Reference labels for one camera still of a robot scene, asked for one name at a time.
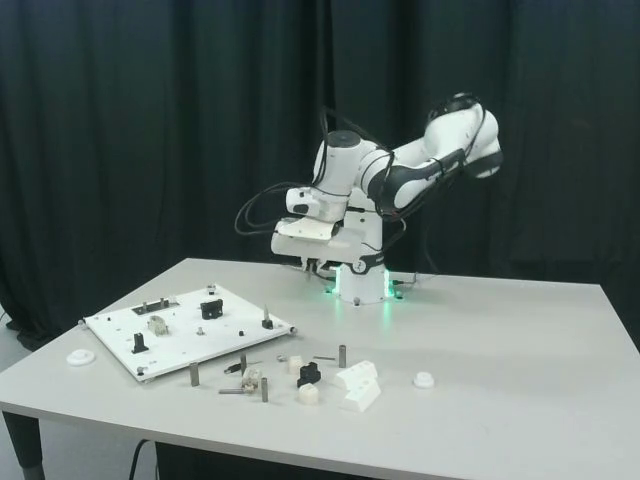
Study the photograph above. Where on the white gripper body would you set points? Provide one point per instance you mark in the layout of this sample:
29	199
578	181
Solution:
310	247

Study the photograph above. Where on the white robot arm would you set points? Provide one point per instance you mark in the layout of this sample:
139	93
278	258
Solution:
450	145

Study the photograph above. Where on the metal round peg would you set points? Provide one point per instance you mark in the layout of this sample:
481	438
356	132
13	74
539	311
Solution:
230	392
243	362
343	356

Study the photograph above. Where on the small white peg holder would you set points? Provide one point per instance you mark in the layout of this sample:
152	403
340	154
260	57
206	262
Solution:
308	396
295	364

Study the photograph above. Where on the metal square peg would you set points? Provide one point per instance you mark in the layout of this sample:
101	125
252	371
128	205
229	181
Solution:
194	375
263	390

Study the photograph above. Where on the thin metal rod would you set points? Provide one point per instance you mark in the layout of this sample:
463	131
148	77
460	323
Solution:
324	357

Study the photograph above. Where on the metal bolt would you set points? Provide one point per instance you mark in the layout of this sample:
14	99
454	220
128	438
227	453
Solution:
211	289

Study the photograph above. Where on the black D-SUB plug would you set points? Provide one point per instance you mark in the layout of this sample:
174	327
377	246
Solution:
307	375

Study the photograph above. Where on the long white holder block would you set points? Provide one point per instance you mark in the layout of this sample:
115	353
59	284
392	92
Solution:
362	396
356	374

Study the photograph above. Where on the metal D-SUB plug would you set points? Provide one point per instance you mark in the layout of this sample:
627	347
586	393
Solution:
251	381

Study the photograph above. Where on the white small gear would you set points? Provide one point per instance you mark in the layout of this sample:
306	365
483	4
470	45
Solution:
423	380

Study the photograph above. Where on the white task board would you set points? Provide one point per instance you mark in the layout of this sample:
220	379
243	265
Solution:
175	350

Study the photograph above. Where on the black curtain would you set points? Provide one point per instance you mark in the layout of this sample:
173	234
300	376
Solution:
100	125

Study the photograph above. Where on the white large gear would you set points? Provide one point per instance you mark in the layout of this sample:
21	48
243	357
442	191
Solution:
80	359

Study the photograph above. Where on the black table leg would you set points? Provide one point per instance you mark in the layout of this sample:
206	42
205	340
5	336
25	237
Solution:
22	440

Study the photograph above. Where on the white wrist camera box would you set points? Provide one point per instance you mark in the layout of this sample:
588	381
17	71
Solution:
302	201

